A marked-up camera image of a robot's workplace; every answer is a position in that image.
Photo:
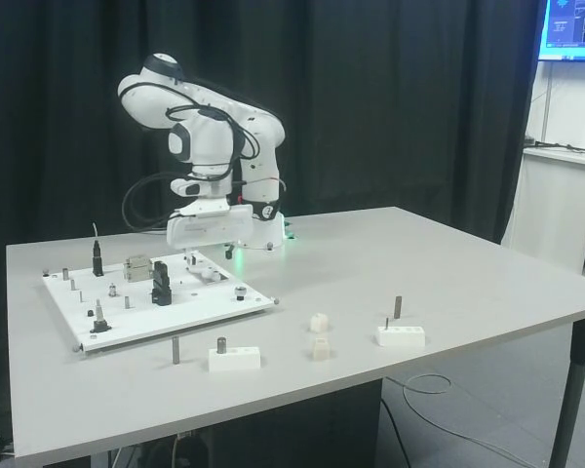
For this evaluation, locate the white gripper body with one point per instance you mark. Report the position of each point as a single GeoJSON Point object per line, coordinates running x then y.
{"type": "Point", "coordinates": [209, 226]}

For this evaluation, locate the black-headed bolt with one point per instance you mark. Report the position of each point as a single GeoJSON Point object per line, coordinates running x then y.
{"type": "Point", "coordinates": [240, 294]}

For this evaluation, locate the thick metal round peg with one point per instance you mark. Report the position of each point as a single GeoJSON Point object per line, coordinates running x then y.
{"type": "Point", "coordinates": [221, 345]}

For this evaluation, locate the slim metal round peg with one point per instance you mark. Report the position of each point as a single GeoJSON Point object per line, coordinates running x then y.
{"type": "Point", "coordinates": [175, 351]}

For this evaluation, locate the white task board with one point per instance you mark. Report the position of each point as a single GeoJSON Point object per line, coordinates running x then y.
{"type": "Point", "coordinates": [127, 322]}

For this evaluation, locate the white gear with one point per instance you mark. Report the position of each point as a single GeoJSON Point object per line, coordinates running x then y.
{"type": "Point", "coordinates": [210, 276]}

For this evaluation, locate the white round peg holder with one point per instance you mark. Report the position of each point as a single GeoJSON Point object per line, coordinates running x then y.
{"type": "Point", "coordinates": [236, 362]}

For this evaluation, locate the white cabinet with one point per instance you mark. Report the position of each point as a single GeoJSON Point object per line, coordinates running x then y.
{"type": "Point", "coordinates": [560, 209]}

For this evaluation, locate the small white plug holder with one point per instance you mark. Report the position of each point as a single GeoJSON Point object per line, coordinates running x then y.
{"type": "Point", "coordinates": [320, 323]}
{"type": "Point", "coordinates": [321, 350]}

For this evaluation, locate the metal BNC plug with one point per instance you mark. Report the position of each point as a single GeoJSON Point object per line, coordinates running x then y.
{"type": "Point", "coordinates": [111, 291]}

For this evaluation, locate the black box under table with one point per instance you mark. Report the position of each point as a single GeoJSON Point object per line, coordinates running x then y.
{"type": "Point", "coordinates": [292, 429]}

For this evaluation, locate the blue screen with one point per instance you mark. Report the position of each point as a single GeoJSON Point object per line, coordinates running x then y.
{"type": "Point", "coordinates": [575, 29]}

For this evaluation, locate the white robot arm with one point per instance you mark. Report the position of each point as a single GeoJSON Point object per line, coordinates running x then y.
{"type": "Point", "coordinates": [209, 141]}

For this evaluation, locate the black curtains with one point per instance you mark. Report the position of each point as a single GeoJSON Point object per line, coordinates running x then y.
{"type": "Point", "coordinates": [370, 97]}

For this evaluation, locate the white square peg holder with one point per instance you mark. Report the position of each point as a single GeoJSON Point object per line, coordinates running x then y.
{"type": "Point", "coordinates": [402, 337]}

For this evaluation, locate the dark grey table leg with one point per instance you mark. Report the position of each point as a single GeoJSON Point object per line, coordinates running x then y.
{"type": "Point", "coordinates": [577, 380]}

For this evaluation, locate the thick metal square peg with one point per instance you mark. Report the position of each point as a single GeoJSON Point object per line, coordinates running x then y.
{"type": "Point", "coordinates": [398, 307]}

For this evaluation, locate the black waterproof plug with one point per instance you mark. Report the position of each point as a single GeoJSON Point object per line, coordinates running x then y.
{"type": "Point", "coordinates": [99, 323]}

